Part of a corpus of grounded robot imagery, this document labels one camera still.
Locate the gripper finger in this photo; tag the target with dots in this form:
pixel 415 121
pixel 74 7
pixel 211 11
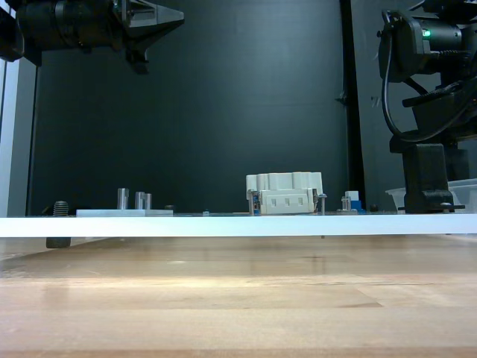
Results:
pixel 457 164
pixel 164 16

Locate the white taskboard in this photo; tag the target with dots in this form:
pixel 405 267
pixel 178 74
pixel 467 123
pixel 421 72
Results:
pixel 238 225

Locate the clear plastic tub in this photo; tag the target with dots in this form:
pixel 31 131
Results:
pixel 395 194

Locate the small white blue connector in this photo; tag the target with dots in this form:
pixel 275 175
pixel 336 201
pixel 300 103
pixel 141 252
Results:
pixel 352 195

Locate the silver connector screw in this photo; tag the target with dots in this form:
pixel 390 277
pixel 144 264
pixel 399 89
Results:
pixel 323 203

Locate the grey metal plate with pins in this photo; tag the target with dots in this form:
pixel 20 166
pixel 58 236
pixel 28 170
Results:
pixel 112 212

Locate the black board screw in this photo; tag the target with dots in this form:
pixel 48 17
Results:
pixel 62 209

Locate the beige multi-pin connector housing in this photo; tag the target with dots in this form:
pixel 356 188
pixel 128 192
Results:
pixel 283 182

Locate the blue clamp connector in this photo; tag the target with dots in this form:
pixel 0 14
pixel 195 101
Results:
pixel 256 204

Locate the black board foot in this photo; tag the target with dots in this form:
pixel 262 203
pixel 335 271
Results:
pixel 58 242

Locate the black socket mount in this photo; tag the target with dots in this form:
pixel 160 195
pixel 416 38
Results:
pixel 425 175

